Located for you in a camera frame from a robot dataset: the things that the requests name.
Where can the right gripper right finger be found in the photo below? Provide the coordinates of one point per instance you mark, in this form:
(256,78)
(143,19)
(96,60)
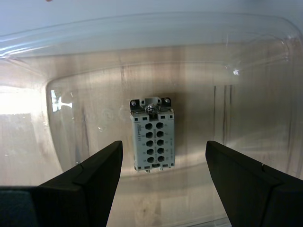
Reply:
(255,201)

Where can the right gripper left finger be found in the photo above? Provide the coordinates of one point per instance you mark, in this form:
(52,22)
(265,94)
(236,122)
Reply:
(71,201)

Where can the grey HAN10E connector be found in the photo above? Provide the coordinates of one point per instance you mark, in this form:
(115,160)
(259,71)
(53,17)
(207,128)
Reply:
(153,144)

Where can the clear plastic tub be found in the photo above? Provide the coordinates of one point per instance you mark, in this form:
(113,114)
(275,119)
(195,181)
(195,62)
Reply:
(213,106)

